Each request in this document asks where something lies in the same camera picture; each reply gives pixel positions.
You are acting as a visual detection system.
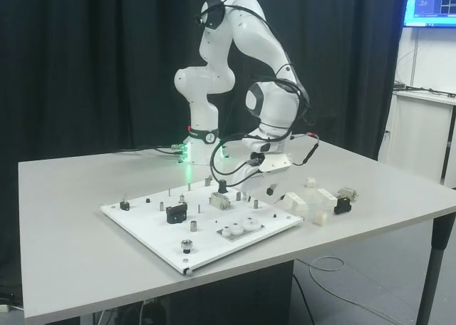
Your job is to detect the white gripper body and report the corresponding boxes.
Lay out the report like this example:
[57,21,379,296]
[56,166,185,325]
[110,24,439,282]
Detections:
[233,165,287,195]

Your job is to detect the large white peg holder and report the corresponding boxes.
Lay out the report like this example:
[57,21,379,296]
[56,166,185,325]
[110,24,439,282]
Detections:
[280,192,309,212]

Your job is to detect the white large gear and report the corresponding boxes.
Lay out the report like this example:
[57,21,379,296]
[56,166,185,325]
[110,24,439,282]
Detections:
[242,216,261,232]

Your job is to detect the white metal socket block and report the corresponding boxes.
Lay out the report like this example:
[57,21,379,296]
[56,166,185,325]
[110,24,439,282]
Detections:
[208,192,232,210]

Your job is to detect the white slanted holder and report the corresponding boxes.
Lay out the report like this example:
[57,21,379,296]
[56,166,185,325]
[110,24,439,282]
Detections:
[316,188,338,207]

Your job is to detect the white task board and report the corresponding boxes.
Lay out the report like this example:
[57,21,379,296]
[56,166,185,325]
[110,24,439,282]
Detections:
[100,184,304,276]

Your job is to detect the black plug holder block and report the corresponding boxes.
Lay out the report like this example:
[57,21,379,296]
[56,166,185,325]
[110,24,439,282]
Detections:
[333,196,353,215]

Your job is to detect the black D-SUB socket block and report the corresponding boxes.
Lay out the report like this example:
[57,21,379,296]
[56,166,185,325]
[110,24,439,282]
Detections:
[165,203,189,224]

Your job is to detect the metal D-SUB plug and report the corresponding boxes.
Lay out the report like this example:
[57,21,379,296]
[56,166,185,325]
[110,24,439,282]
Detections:
[338,185,359,200]

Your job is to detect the white cabinet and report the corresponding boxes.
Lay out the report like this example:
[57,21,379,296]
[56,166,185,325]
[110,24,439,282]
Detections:
[376,88,456,190]

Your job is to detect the dark table leg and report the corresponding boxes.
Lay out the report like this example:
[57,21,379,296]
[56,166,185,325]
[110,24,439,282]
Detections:
[415,216,456,325]

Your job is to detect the blue screen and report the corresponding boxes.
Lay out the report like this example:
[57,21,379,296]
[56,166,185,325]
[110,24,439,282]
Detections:
[403,0,456,29]

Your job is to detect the black looped wrist cable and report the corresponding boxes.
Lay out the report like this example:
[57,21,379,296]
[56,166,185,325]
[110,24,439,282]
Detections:
[209,133,265,184]

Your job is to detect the thin black rod on wire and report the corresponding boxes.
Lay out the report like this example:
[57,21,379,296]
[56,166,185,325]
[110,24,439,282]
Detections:
[291,131,321,166]

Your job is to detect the grey floor cable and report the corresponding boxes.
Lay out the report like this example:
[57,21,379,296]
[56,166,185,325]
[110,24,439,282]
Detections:
[294,255,421,325]

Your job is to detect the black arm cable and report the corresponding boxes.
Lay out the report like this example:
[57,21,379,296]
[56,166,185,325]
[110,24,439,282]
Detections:
[195,0,313,133]

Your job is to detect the black base cables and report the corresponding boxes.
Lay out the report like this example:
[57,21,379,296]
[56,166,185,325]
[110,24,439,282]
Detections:
[119,143,187,156]

